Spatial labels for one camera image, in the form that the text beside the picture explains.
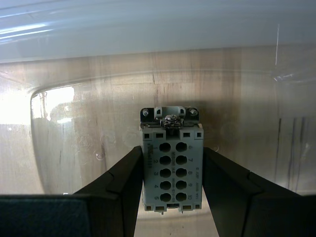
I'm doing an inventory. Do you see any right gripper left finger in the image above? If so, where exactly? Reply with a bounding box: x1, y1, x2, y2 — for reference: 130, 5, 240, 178
0, 145, 145, 237

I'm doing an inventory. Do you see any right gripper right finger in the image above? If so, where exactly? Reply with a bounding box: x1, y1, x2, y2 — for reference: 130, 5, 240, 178
202, 147, 316, 237

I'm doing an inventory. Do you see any grey ten-pin connector insert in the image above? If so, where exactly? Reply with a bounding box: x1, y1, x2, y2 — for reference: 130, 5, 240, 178
139, 106, 205, 215

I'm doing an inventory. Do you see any white plastic board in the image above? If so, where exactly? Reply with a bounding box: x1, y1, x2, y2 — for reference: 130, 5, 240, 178
0, 0, 316, 62

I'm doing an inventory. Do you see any clear plastic tub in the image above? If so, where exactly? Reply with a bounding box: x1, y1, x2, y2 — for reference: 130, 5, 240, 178
0, 0, 316, 237

